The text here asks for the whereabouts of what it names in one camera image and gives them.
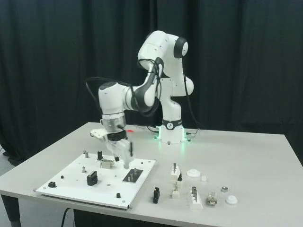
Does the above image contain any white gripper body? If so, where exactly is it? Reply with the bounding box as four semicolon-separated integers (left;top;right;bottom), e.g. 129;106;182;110
105;139;132;166

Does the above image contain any flat white mounting plate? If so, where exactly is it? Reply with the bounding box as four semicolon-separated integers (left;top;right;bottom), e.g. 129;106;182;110
90;129;108;140

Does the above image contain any black connector block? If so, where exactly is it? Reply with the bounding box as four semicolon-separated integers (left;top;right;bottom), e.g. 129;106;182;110
87;170;98;186

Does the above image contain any black D-SUB plug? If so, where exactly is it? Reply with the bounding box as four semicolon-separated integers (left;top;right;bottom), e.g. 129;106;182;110
152;186;161;204

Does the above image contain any white peg holder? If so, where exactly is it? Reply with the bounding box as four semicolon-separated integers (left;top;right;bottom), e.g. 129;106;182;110
169;165;183;183
188;189;204;210

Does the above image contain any white task board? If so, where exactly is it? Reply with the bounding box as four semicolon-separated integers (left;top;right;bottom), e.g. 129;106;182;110
33;152;157;210

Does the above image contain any black table leg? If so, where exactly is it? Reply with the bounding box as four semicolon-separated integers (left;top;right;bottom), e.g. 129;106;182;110
0;194;19;227

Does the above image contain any black curtain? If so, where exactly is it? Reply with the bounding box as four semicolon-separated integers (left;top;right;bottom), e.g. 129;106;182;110
0;0;303;166

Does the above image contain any thin black rod on wire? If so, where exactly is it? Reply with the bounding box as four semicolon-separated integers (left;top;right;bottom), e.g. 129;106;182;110
118;125;134;158

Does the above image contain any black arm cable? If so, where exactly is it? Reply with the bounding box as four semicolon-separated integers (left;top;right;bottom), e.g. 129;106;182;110
85;58;166;130

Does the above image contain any black floor cable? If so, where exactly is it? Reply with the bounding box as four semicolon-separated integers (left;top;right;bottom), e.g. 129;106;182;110
62;208;74;227

